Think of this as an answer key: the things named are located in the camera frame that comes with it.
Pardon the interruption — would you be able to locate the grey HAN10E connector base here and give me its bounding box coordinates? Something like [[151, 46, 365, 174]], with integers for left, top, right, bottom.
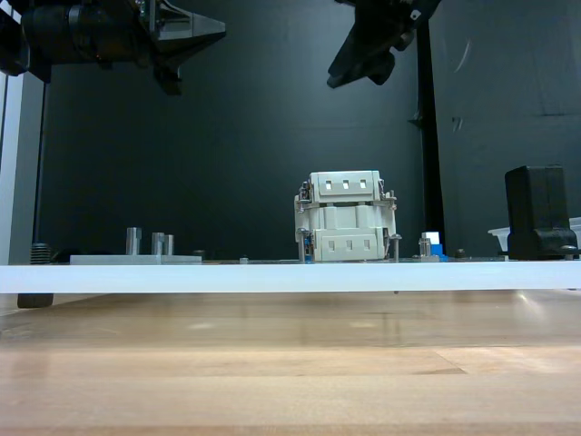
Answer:
[[293, 203, 404, 263]]

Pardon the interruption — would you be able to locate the black vertical post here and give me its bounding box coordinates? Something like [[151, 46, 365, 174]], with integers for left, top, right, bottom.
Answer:
[[408, 17, 445, 258]]

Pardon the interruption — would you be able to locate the clear plastic tub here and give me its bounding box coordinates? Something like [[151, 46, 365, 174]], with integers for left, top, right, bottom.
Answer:
[[487, 216, 581, 256]]

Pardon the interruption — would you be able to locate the black clamp block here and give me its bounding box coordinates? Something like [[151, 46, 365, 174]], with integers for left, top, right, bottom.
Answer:
[[504, 163, 581, 262]]

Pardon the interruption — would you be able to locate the white taskboard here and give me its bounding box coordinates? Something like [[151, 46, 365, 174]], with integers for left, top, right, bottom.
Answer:
[[0, 261, 581, 295]]

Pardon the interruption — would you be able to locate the grey HAN10E connector insert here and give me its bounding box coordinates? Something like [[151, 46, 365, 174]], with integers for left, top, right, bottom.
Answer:
[[294, 170, 399, 211]]

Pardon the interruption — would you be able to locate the small blue white block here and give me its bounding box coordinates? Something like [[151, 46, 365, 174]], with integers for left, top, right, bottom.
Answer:
[[421, 230, 449, 263]]

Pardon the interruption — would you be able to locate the black rubber foot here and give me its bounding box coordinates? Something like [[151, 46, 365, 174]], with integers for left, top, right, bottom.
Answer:
[[16, 292, 55, 310]]

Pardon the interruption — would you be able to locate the grey metal plate with posts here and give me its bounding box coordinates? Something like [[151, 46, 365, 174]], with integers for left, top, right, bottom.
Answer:
[[70, 225, 203, 266]]

